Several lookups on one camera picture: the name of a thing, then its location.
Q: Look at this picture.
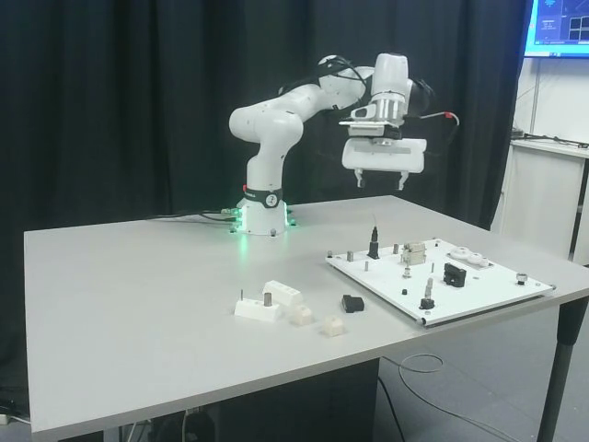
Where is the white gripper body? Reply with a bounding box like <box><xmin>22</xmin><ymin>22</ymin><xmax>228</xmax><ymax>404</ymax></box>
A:
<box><xmin>341</xmin><ymin>136</ymin><xmax>427</xmax><ymax>175</ymax></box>

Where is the white peg holder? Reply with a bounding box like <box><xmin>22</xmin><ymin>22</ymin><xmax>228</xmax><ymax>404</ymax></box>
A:
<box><xmin>234</xmin><ymin>297</ymin><xmax>283</xmax><ymax>322</ymax></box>

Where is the white task board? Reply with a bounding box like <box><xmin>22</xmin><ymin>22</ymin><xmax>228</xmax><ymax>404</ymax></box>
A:
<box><xmin>324</xmin><ymin>237</ymin><xmax>556</xmax><ymax>330</ymax></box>

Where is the long white holder block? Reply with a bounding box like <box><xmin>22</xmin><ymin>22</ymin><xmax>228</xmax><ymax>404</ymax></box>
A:
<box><xmin>261</xmin><ymin>278</ymin><xmax>304</xmax><ymax>306</ymax></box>

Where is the white cabinet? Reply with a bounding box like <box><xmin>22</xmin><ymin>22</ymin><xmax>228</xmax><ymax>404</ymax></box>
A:
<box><xmin>499</xmin><ymin>136</ymin><xmax>589</xmax><ymax>268</ymax></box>

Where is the small white plug holder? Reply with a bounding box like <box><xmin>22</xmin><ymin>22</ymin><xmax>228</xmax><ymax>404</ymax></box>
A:
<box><xmin>288</xmin><ymin>304</ymin><xmax>315</xmax><ymax>328</ymax></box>
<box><xmin>320</xmin><ymin>315</ymin><xmax>348</xmax><ymax>339</ymax></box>

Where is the blue screen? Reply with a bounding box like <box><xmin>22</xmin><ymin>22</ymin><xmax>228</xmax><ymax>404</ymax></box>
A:
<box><xmin>523</xmin><ymin>0</ymin><xmax>589</xmax><ymax>60</ymax></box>

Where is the black curtain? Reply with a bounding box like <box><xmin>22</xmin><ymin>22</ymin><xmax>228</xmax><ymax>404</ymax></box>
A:
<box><xmin>0</xmin><ymin>0</ymin><xmax>536</xmax><ymax>401</ymax></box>

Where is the black table leg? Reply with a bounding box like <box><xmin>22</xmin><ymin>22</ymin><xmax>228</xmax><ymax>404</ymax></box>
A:
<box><xmin>537</xmin><ymin>287</ymin><xmax>589</xmax><ymax>442</ymax></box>

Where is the black upright plug with cable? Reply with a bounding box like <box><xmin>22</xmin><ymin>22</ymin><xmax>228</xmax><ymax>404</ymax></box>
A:
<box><xmin>366</xmin><ymin>213</ymin><xmax>382</xmax><ymax>260</ymax></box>

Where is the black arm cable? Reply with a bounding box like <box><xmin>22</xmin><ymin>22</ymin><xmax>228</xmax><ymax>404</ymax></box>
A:
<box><xmin>315</xmin><ymin>55</ymin><xmax>375</xmax><ymax>111</ymax></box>

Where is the grey floor cable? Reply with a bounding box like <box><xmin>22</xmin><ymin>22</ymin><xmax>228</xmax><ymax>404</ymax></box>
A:
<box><xmin>397</xmin><ymin>353</ymin><xmax>540</xmax><ymax>442</ymax></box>

